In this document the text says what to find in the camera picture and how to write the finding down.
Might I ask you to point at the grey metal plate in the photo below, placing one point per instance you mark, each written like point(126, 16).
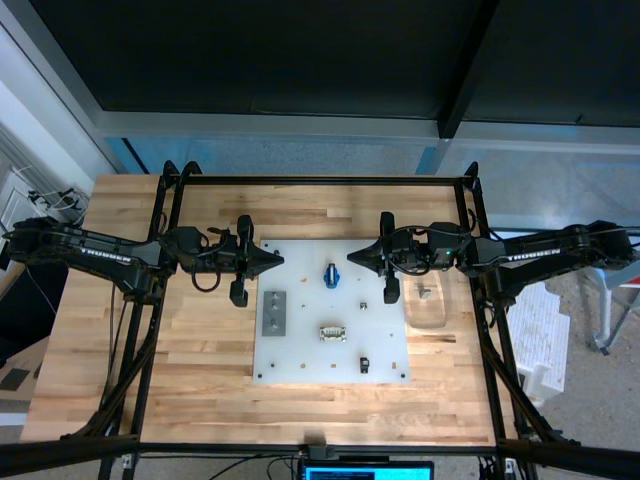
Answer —
point(267, 330)

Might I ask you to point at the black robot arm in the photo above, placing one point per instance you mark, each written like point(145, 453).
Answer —
point(530, 256)
point(100, 252)

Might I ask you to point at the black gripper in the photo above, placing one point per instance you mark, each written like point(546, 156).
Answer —
point(400, 252)
point(242, 260)

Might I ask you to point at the clear plastic tub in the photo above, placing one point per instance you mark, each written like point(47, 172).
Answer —
point(435, 320)

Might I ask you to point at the grey metal bar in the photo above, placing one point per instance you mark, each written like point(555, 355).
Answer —
point(425, 292)

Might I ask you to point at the small black camera box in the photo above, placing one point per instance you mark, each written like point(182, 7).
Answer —
point(320, 451)

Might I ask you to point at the grey multi-pin connector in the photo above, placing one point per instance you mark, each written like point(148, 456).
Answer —
point(333, 334)

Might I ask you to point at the white task board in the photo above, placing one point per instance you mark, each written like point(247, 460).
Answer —
point(310, 350)

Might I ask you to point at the screen with blue edge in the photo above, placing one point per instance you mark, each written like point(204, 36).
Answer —
point(365, 472)

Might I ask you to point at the small black socket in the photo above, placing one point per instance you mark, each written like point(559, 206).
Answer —
point(365, 365)

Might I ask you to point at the grey metal stand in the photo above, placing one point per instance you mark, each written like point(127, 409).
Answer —
point(604, 320)

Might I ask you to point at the black aluminium frame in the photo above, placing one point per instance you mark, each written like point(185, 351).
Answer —
point(60, 450)

